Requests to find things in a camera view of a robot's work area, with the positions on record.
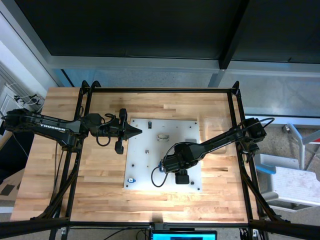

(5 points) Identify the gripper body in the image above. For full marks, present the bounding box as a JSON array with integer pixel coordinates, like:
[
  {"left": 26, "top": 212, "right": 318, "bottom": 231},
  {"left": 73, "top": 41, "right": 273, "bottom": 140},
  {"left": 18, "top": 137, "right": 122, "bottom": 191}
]
[
  {"left": 96, "top": 108, "right": 129, "bottom": 155},
  {"left": 159, "top": 142, "right": 202, "bottom": 186}
]

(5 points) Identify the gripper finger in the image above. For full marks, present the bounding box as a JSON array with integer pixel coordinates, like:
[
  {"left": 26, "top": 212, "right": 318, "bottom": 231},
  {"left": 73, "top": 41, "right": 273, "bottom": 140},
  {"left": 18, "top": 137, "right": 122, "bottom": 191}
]
[
  {"left": 124, "top": 131, "right": 143, "bottom": 142},
  {"left": 124, "top": 120, "right": 143, "bottom": 132}
]

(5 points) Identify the white board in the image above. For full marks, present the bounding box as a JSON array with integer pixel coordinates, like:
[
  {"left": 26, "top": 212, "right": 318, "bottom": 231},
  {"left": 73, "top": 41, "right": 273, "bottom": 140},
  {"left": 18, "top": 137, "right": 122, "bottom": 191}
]
[{"left": 123, "top": 117, "right": 203, "bottom": 193}]

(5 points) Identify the screen with blue edge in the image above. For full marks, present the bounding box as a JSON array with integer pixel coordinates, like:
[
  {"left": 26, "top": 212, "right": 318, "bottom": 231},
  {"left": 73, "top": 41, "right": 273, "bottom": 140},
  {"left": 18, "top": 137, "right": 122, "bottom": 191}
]
[{"left": 149, "top": 229, "right": 218, "bottom": 240}]

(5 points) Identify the clear plastic tub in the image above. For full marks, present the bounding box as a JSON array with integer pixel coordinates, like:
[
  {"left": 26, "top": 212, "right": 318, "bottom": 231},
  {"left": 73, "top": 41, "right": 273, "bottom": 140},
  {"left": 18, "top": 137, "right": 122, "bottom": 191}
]
[{"left": 202, "top": 116, "right": 229, "bottom": 155}]

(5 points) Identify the white step stool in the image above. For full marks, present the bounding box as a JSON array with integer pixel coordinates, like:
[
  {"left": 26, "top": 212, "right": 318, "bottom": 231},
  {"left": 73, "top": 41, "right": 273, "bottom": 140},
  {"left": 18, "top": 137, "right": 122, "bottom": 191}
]
[{"left": 256, "top": 152, "right": 320, "bottom": 213}]

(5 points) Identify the cardboard box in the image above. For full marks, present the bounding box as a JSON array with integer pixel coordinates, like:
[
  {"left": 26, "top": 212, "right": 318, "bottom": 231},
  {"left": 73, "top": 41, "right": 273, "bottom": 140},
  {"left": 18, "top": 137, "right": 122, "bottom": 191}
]
[{"left": 0, "top": 168, "right": 27, "bottom": 202}]

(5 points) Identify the arm cable loop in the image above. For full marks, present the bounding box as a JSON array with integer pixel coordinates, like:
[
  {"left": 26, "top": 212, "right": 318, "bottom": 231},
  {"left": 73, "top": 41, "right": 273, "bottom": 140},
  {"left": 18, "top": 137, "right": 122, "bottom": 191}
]
[
  {"left": 151, "top": 142, "right": 181, "bottom": 188},
  {"left": 95, "top": 113, "right": 116, "bottom": 147}
]

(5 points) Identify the black aluminium frame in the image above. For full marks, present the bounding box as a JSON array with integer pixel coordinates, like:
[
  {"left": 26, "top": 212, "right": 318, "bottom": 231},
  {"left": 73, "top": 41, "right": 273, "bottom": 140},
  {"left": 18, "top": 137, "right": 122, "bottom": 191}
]
[{"left": 0, "top": 79, "right": 320, "bottom": 240}]

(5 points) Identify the black table-level camera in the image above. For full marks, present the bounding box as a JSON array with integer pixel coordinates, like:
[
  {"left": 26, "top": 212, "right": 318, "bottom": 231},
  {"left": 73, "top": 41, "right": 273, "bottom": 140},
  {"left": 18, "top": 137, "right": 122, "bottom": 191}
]
[{"left": 151, "top": 218, "right": 165, "bottom": 230}]

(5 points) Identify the grey aluminium window frame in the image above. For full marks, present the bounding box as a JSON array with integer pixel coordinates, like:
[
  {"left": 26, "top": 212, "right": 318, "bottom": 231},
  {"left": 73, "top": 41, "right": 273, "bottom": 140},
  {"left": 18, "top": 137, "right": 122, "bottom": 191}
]
[{"left": 0, "top": 0, "right": 320, "bottom": 78}]

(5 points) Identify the white cable bundle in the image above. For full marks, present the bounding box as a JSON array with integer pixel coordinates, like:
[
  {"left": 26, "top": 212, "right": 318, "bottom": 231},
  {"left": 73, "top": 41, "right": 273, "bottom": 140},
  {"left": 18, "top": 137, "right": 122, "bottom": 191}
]
[{"left": 12, "top": 92, "right": 45, "bottom": 108}]

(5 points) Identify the thin arm cable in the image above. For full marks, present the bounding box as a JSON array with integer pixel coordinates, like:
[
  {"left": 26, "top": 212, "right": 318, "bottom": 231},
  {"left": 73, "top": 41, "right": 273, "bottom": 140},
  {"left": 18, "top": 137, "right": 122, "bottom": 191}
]
[{"left": 233, "top": 116, "right": 276, "bottom": 132}]

